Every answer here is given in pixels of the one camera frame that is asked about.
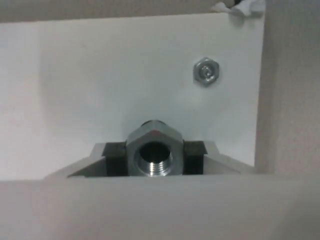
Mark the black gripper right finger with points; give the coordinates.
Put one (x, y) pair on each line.
(193, 162)

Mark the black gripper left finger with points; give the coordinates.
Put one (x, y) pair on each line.
(115, 162)

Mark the metal hex bolt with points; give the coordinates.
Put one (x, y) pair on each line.
(155, 138)

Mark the white task board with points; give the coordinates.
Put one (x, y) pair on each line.
(100, 75)

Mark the small metal hex nut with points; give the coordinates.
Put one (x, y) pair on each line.
(206, 72)

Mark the white crumpled paper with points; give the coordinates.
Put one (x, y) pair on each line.
(247, 8)

